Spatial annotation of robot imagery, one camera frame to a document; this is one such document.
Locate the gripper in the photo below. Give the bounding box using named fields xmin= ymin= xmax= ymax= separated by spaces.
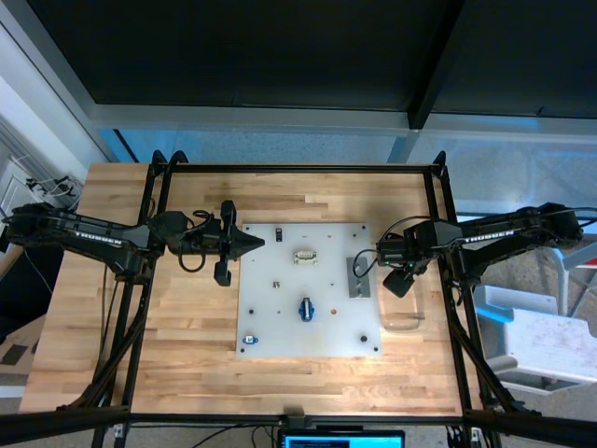
xmin=202 ymin=200 xmax=266 ymax=287
xmin=376 ymin=226 xmax=428 ymax=300

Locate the grey metal cylinder holder block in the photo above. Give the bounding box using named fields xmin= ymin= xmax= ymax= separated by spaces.
xmin=345 ymin=256 xmax=372 ymax=300

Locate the white taskboard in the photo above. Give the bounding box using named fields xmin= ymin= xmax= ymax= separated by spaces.
xmin=235 ymin=222 xmax=384 ymax=359

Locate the clear plastic tub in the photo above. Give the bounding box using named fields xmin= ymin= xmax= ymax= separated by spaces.
xmin=376 ymin=268 xmax=428 ymax=335

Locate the blue round clamp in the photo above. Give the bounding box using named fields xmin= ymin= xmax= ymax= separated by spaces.
xmin=296 ymin=296 xmax=317 ymax=323

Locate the grey metal stand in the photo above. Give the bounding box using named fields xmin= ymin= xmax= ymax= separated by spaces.
xmin=552 ymin=242 xmax=597 ymax=318

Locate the white plastic step stool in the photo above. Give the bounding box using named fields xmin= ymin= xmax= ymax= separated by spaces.
xmin=474 ymin=283 xmax=597 ymax=398

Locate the laptop screen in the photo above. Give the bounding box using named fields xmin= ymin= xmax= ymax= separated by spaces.
xmin=278 ymin=428 xmax=406 ymax=448

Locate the brown cardboard sheet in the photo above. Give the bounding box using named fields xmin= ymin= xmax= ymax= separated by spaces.
xmin=0 ymin=315 xmax=49 ymax=375

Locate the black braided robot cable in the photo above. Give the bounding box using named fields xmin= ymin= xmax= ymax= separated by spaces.
xmin=178 ymin=251 xmax=207 ymax=273

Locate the black aluminium frame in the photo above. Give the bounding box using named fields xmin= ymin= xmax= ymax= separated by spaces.
xmin=0 ymin=148 xmax=597 ymax=448

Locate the black and white cable bundle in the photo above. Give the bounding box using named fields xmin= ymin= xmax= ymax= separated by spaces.
xmin=25 ymin=175 xmax=84 ymax=202

